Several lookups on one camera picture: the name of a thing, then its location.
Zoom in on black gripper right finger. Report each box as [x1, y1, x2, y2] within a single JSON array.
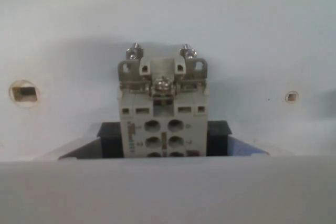
[[208, 120, 271, 157]]

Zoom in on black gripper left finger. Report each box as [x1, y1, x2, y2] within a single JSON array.
[[57, 121, 122, 160]]

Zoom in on grey waterproof plug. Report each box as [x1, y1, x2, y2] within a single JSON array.
[[116, 42, 210, 158]]

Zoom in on white task board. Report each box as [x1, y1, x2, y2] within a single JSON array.
[[0, 0, 336, 162]]

